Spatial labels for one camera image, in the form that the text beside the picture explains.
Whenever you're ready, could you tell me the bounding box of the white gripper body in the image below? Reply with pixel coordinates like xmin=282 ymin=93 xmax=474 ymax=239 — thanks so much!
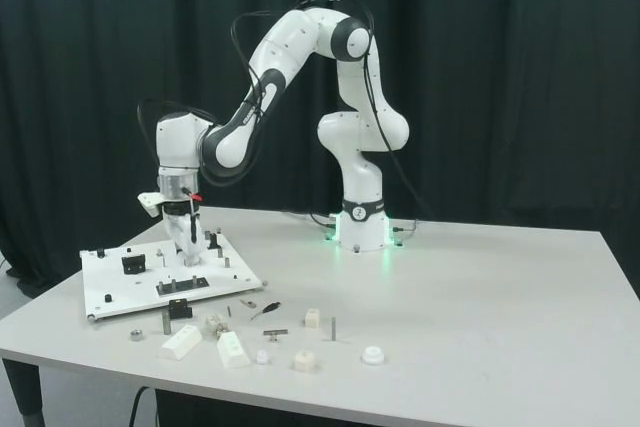
xmin=160 ymin=211 xmax=205 ymax=258

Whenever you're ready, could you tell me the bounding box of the white medium gear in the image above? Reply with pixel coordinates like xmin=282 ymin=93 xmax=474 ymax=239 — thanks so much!
xmin=359 ymin=345 xmax=387 ymax=366

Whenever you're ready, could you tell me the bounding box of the black rod with red tag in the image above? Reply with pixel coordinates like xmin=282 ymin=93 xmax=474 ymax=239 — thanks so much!
xmin=181 ymin=186 xmax=204 ymax=244

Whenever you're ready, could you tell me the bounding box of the white task board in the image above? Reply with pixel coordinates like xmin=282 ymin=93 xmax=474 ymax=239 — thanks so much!
xmin=79 ymin=230 xmax=266 ymax=321

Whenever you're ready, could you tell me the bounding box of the black D-SUB plug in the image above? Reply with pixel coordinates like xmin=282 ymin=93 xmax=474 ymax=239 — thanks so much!
xmin=168 ymin=297 xmax=194 ymax=321

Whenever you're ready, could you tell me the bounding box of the white house-shaped holder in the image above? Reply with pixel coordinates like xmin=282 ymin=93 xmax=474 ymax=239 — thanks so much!
xmin=158 ymin=324 xmax=204 ymax=361
xmin=215 ymin=330 xmax=252 ymax=371

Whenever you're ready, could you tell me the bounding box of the dark table leg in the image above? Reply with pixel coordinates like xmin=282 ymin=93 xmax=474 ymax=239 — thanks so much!
xmin=0 ymin=356 xmax=42 ymax=427

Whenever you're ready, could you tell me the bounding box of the black curtain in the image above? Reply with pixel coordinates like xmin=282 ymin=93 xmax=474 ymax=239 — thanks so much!
xmin=0 ymin=0 xmax=640 ymax=298

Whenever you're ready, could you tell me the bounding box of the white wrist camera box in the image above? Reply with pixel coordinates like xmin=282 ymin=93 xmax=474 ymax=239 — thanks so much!
xmin=137 ymin=190 xmax=167 ymax=219

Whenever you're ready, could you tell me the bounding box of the black plug with short cable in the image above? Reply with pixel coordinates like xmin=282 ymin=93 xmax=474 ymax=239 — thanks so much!
xmin=249 ymin=300 xmax=283 ymax=321

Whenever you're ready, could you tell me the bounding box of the black cable at arm foot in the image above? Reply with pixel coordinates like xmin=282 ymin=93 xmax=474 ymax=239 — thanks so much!
xmin=305 ymin=210 xmax=342 ymax=229

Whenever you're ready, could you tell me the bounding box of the black cable under table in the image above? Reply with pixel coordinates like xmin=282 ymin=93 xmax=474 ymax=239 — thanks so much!
xmin=130 ymin=385 xmax=157 ymax=427

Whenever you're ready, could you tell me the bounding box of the black cable along forearm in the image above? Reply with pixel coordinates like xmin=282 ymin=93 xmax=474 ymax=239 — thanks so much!
xmin=231 ymin=7 xmax=321 ymax=121

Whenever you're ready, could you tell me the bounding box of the black cable along upper arm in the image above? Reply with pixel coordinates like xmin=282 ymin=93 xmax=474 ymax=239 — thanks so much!
xmin=360 ymin=0 xmax=432 ymax=229

